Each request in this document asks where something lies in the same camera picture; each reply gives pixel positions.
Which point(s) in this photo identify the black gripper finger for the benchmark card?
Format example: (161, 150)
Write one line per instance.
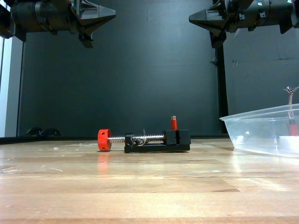
(93, 10)
(216, 28)
(215, 15)
(91, 24)

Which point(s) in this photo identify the clear plastic tub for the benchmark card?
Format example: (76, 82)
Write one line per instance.
(257, 135)

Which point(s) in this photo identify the black vise with red knob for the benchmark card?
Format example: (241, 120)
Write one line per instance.
(177, 140)

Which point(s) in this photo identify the black vertical post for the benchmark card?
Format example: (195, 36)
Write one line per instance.
(222, 93)

